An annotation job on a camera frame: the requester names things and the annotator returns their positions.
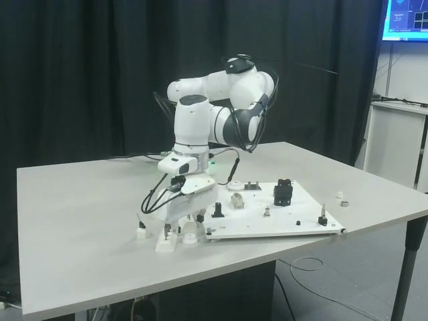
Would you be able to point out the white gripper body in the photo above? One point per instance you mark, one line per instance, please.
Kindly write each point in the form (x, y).
(187, 207)

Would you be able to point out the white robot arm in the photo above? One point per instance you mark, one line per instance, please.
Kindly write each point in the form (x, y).
(190, 123)

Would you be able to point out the white large gear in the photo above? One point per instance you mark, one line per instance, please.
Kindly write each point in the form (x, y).
(236, 185)

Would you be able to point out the white small gear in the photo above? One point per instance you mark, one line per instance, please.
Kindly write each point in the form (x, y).
(340, 194)

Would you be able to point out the metal round peg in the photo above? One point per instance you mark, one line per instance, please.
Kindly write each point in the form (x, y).
(165, 231)

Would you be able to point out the white peg holder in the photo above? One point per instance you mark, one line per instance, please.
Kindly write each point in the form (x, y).
(166, 244)

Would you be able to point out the white plug holder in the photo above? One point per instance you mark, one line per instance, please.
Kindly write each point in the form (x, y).
(142, 233)

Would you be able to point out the white sensor box dark window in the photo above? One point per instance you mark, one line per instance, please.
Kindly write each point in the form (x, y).
(177, 164)

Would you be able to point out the metal BNC plug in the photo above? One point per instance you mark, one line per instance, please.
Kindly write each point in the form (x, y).
(266, 212)

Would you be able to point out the black box under table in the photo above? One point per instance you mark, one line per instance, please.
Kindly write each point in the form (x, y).
(217, 294)

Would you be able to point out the white task board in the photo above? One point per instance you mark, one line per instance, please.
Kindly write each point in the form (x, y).
(284, 220)

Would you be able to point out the black D-SUB plug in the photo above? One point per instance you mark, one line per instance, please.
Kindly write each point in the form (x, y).
(283, 194)

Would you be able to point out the metal bolt on black base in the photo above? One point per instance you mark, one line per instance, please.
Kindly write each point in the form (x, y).
(322, 217)

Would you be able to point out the small metal nut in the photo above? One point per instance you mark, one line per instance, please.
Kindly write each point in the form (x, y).
(343, 203)

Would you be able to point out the black curtains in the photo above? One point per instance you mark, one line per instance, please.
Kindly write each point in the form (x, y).
(83, 67)

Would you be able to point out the white cabinet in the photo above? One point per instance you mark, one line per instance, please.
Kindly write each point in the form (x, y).
(394, 140)

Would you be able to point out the grey table leg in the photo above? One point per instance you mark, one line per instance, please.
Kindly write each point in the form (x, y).
(406, 274)

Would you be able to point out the blue screen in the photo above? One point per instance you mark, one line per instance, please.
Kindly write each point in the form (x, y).
(406, 18)

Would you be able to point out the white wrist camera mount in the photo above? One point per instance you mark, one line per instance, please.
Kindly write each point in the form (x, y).
(199, 184)

